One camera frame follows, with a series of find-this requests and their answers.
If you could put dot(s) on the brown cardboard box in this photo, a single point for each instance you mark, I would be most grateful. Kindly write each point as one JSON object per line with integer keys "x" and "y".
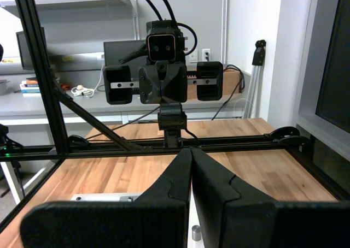
{"x": 232, "y": 81}

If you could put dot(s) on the white wall outlet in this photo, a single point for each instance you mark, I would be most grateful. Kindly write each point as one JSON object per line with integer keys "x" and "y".
{"x": 206, "y": 54}

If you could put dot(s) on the white taskboard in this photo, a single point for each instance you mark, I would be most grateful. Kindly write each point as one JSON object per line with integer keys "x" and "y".
{"x": 193, "y": 218}

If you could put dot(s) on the stack of books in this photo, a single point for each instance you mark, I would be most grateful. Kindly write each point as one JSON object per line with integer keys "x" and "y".
{"x": 30, "y": 88}

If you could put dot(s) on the black device with green light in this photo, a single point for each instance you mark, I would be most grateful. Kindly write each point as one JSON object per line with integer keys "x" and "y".
{"x": 5, "y": 138}

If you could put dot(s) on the grey desk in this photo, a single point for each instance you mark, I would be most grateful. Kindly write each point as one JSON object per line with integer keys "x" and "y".
{"x": 109, "y": 104}

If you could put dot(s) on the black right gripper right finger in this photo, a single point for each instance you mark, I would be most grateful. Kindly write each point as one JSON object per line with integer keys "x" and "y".
{"x": 259, "y": 226}

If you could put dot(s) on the grey wall shelf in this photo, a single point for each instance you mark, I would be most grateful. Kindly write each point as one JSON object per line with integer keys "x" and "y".
{"x": 82, "y": 2}

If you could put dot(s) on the white stand with black head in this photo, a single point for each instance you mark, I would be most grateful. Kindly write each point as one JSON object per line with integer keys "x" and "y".
{"x": 259, "y": 52}

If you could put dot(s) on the black computer monitor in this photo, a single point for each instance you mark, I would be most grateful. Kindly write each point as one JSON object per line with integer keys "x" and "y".
{"x": 115, "y": 48}
{"x": 24, "y": 51}

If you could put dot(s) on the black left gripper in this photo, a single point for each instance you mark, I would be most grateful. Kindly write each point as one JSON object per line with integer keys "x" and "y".
{"x": 117, "y": 95}

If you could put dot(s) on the aluminium bar holder block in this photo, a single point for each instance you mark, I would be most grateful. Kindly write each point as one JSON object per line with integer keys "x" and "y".
{"x": 95, "y": 197}

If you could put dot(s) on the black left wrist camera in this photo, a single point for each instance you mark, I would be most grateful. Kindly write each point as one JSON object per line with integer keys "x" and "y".
{"x": 161, "y": 48}

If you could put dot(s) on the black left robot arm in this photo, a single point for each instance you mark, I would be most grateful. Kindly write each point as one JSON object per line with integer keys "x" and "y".
{"x": 172, "y": 119}

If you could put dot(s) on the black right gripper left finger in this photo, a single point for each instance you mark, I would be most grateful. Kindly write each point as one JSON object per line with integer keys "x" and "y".
{"x": 109, "y": 226}

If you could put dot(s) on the short metal bar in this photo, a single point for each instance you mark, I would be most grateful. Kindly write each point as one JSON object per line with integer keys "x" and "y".
{"x": 195, "y": 234}

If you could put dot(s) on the black metal frame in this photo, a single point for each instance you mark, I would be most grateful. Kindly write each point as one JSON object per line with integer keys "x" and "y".
{"x": 41, "y": 67}

